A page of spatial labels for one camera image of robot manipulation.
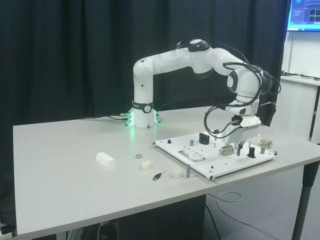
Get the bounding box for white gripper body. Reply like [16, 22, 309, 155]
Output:
[219, 122, 262, 146]

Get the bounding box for long white peg holder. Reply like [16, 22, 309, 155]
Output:
[95, 151, 117, 170]

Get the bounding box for white task board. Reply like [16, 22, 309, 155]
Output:
[151, 128, 279, 181]

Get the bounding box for black D-SUB plug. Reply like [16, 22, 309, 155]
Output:
[198, 132, 210, 146]

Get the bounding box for white large gear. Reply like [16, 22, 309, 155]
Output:
[188, 152, 204, 162]

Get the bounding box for white cabinet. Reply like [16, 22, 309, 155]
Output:
[271, 73, 320, 145]

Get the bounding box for black table leg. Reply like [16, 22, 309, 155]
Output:
[291, 163, 319, 240]

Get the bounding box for black USB plug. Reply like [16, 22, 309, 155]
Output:
[152, 169, 168, 182]

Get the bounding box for black box under table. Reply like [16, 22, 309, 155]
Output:
[113, 193, 208, 240]

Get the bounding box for blue screen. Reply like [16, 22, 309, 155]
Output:
[286, 0, 320, 32]

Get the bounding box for black curtain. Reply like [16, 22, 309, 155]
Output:
[0, 0, 288, 226]

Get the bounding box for looped black gripper cable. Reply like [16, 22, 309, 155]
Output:
[203, 104, 242, 140]

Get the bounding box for grey floor cable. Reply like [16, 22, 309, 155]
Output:
[214, 191, 305, 240]

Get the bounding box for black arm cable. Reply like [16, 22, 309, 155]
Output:
[174, 38, 282, 111]

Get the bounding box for black base cables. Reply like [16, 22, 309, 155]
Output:
[82, 113, 132, 122]

